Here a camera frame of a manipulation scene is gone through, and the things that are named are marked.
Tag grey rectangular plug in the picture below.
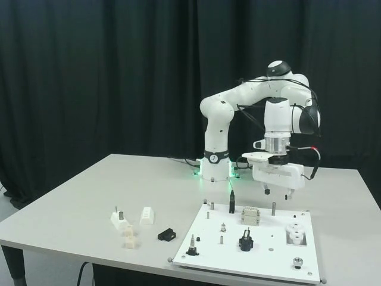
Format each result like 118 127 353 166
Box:
240 207 258 226

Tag black plug with thin cable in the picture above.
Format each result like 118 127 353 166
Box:
229 182 237 214

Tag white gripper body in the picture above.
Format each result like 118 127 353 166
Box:
252 162 305 190

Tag thin black rod on wire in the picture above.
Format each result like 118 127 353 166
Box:
288 144 322 181

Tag white empty peg holder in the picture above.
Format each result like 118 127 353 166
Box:
139 206 155 226

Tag black plug block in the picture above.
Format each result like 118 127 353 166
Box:
157 228 177 241

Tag black curtain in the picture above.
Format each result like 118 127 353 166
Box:
0 0 381 199

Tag white task board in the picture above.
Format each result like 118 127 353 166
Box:
168 200 326 284

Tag black table leg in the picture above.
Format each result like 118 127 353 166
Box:
0 244 25 286

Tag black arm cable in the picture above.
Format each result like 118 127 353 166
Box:
236 76 323 138

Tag black base cables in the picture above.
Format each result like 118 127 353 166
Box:
171 156 254 173

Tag black D-SUB plug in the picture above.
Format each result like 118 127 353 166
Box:
238 229 254 253

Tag metal plug on black base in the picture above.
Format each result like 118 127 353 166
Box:
185 234 200 256

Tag black cable under table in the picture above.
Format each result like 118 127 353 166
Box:
76 261 93 286

